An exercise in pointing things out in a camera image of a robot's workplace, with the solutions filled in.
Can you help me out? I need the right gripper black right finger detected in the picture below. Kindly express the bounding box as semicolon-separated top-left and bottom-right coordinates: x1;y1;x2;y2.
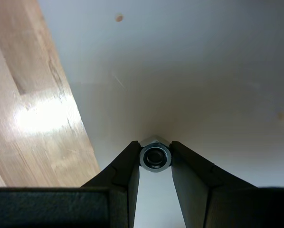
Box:
171;141;259;228

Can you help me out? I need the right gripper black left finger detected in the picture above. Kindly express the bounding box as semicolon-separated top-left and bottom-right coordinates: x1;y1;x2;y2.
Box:
80;140;141;228

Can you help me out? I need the silver M12 hex nut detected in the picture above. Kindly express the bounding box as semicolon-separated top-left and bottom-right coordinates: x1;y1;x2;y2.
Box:
139;134;173;174

